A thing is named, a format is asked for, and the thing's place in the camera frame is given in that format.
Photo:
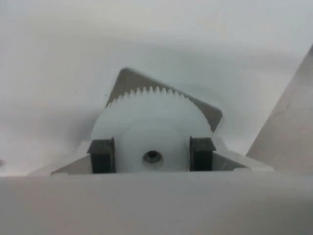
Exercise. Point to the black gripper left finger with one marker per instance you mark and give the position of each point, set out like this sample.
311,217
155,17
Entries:
102,156

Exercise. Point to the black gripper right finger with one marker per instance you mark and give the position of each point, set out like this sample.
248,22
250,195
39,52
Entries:
201,156

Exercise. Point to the white large gear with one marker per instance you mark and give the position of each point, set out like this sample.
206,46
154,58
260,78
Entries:
151,117

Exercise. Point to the white task board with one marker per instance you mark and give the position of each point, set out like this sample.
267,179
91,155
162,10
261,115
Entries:
61,73

